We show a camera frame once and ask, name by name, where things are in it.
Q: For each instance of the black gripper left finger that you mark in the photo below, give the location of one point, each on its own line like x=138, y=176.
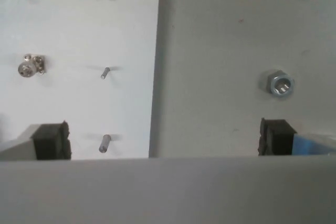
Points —
x=50, y=140

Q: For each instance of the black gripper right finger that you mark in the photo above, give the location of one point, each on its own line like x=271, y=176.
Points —
x=275, y=137

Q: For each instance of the metal hex bolt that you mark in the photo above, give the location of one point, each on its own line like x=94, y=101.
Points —
x=277, y=83

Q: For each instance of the white task board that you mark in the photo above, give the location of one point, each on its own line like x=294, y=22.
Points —
x=78, y=37

